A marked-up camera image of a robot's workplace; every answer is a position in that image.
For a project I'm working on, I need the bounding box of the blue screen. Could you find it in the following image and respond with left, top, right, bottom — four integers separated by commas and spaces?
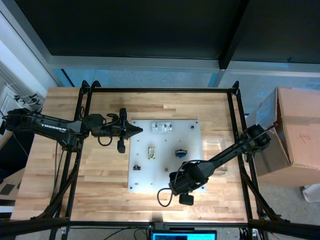
150, 229, 218, 240

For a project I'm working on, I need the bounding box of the white task board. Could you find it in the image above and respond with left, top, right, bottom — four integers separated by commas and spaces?
127, 119, 207, 193

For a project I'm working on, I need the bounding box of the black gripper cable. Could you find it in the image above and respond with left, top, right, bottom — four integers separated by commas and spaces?
156, 187, 174, 208
96, 133, 113, 147

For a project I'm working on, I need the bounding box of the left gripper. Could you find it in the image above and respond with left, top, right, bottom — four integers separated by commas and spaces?
109, 107, 144, 141

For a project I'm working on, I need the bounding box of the grey peg base block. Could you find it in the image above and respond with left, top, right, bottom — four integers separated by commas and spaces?
150, 121, 174, 134

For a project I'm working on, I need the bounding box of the clear plastic container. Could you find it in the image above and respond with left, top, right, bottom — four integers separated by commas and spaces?
201, 136, 230, 177

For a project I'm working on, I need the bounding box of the black frame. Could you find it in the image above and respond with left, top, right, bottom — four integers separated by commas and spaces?
0, 79, 320, 240

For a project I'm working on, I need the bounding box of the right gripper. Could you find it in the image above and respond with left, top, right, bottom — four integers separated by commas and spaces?
168, 162, 210, 196

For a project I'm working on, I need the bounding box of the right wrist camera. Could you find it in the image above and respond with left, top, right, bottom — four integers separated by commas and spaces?
178, 193, 194, 206

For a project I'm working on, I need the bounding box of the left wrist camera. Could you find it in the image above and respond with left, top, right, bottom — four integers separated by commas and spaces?
116, 139, 127, 154

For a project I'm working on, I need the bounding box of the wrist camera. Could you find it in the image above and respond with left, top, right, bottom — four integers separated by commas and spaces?
116, 139, 127, 154
178, 193, 194, 206

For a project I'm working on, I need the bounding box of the cardboard box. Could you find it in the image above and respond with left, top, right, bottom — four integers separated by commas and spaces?
246, 86, 320, 188

